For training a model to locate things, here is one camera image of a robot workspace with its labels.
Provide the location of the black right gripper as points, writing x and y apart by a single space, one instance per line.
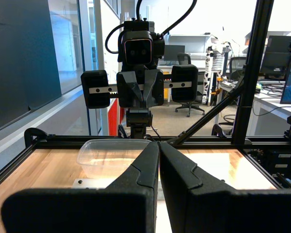
97 77

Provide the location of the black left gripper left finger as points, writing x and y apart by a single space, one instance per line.
87 208

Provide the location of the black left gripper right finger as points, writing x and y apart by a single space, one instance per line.
232 211

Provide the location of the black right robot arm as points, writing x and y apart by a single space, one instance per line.
139 119

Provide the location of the clear plastic container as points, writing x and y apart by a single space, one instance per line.
99 150

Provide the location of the red panel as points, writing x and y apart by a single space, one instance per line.
112 116

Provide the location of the small black monitor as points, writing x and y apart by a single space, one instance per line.
174 52

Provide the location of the black control box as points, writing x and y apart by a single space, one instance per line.
281 165

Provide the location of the white shelf unit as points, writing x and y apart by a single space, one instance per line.
196 43

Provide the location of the white striped robot figure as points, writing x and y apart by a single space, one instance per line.
217 60

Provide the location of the black mesh office chair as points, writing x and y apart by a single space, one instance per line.
235 68

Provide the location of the white desk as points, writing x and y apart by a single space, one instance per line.
269 102

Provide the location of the large black monitor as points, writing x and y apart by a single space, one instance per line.
276 55

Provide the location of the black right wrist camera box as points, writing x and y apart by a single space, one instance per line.
138 51

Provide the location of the black metal frame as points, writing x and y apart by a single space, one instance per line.
253 72

